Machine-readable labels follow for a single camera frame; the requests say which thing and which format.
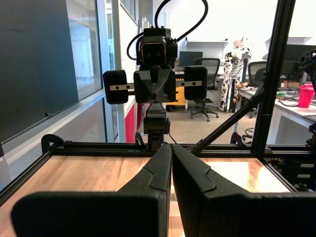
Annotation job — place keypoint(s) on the yellow cabinet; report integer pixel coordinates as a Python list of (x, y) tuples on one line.
[(180, 97)]

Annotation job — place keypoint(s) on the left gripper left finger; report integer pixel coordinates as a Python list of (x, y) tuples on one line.
[(98, 214)]

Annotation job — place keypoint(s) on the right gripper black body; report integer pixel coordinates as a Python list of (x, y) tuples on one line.
[(116, 86)]

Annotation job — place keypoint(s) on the white work desk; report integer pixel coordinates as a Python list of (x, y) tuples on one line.
[(284, 108)]

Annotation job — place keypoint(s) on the white humanoid robot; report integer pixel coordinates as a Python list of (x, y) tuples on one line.
[(228, 71)]

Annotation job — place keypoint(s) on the black office chair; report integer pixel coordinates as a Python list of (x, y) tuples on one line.
[(255, 71), (213, 74)]

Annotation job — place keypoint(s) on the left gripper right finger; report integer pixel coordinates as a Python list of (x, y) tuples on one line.
[(247, 214)]

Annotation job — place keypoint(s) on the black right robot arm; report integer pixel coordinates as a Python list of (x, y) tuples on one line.
[(156, 123)]

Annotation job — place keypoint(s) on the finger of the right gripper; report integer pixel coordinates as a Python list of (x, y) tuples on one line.
[(168, 86), (143, 86)]

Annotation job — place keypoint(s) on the black computer monitor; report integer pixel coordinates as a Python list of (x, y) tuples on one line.
[(293, 54), (190, 58)]

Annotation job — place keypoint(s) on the red cabinet panel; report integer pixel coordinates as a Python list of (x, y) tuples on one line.
[(129, 123)]

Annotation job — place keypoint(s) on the red plastic cup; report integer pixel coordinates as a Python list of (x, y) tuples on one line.
[(305, 97)]

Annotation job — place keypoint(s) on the black aluminium table frame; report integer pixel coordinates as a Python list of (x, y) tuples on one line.
[(98, 148)]

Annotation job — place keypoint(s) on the white overhead shelf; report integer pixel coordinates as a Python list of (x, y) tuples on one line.
[(209, 45)]

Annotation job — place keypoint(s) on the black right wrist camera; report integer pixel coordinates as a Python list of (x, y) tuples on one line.
[(153, 51)]

